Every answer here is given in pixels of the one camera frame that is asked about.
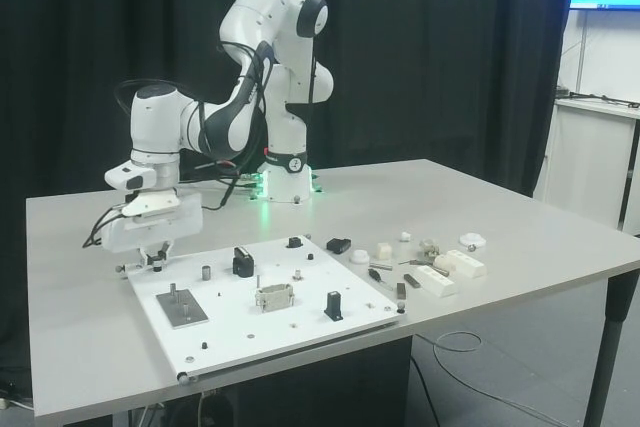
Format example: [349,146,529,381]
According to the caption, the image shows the small black and metal plug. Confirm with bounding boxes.
[368,268,395,292]

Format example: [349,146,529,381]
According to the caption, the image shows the white cabinet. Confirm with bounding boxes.
[532,94,640,238]

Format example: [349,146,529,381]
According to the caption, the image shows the silver wrist ring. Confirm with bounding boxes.
[154,161,181,189]

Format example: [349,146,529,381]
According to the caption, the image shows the thin black rod on wire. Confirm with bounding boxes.
[192,160,239,212]

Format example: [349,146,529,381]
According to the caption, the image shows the white camera box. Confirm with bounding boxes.
[103,161,157,194]

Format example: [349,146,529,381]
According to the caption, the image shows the white holder with square holes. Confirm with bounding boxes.
[446,248,489,280]
[413,264,459,299]

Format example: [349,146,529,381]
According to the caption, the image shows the black D-SUB plug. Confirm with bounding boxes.
[231,245,257,282]

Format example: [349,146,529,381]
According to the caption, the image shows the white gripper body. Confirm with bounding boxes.
[102,191,204,254]

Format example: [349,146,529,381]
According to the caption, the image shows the black table leg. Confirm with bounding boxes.
[587,274,636,427]

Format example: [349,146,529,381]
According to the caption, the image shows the grey floor cable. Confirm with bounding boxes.
[432,330,640,401]

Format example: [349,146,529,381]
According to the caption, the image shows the black curtain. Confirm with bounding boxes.
[0,0,584,248]

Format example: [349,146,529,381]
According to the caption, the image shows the white task board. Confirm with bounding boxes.
[121,233,409,384]

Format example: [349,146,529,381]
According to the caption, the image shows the flat white mounting plate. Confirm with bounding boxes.
[122,188,182,221]

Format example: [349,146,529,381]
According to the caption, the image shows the crumpled clear foil wrap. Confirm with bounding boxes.
[418,237,444,259]

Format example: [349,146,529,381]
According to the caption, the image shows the white large gear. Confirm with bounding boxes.
[458,231,489,252]

